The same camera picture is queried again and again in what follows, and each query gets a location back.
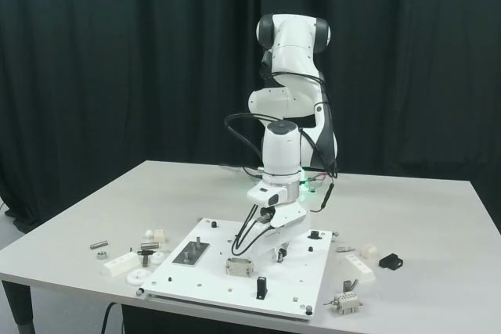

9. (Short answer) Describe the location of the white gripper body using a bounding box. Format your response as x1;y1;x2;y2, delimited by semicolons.
250;201;309;257

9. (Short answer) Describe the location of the white box with dark window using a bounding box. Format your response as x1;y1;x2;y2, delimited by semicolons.
246;184;290;207

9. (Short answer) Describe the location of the thin black rod red tag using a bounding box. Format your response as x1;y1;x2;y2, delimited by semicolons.
318;172;337;210

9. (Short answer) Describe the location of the white task board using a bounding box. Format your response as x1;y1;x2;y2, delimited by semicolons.
135;217;335;321

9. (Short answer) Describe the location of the long white peg holder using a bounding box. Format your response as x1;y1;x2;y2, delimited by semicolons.
343;253;377;286
102;252;141;278

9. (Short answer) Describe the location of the grey waterproof plug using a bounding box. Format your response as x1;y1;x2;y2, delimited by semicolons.
323;291;366;306

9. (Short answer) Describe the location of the black plug block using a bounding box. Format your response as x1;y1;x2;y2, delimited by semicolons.
378;253;405;271

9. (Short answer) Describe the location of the white large gear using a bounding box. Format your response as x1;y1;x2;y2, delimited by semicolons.
125;269;152;286

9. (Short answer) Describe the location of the black curtain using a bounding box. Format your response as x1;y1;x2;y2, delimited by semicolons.
0;0;501;226

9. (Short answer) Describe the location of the black table leg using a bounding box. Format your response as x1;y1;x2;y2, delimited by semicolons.
1;281;33;334

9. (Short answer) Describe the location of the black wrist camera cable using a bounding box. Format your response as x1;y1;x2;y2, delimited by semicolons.
230;203;276;257

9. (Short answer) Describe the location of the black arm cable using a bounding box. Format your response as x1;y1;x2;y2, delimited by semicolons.
223;63;339;181

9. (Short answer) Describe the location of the black floor cable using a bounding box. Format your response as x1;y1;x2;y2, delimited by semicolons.
102;301;123;334

